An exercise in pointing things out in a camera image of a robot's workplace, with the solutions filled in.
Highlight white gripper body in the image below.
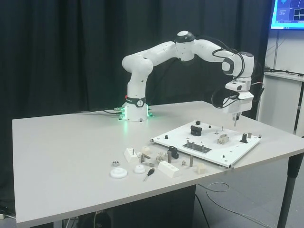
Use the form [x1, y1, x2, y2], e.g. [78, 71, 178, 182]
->
[224, 93, 254, 114]

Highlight white peg holder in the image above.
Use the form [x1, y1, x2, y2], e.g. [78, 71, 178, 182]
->
[123, 147, 140, 164]
[157, 161, 180, 178]

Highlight white task board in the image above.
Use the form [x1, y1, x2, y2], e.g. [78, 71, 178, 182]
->
[149, 118, 262, 169]

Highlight white cabinet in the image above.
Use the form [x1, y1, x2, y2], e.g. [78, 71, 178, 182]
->
[257, 71, 304, 137]

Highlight black plug block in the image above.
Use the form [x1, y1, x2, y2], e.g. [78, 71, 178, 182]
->
[167, 145, 181, 160]

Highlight black table leg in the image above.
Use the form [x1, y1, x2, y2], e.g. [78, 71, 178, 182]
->
[277, 152, 304, 228]

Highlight blue screen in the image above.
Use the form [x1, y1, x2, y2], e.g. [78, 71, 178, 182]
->
[270, 0, 304, 31]

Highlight white large gear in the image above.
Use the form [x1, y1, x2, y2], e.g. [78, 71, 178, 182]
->
[109, 168, 128, 179]

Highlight black curtain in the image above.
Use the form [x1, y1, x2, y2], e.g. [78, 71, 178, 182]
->
[0, 0, 277, 211]

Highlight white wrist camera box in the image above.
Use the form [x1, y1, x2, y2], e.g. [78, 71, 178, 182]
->
[225, 81, 247, 92]

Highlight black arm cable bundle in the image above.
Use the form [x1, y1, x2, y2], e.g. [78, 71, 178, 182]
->
[194, 35, 265, 110]

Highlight grey floor cable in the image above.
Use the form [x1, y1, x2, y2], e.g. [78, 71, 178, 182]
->
[205, 182, 282, 228]

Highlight black base cables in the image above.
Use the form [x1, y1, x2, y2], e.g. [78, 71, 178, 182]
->
[79, 107, 126, 115]

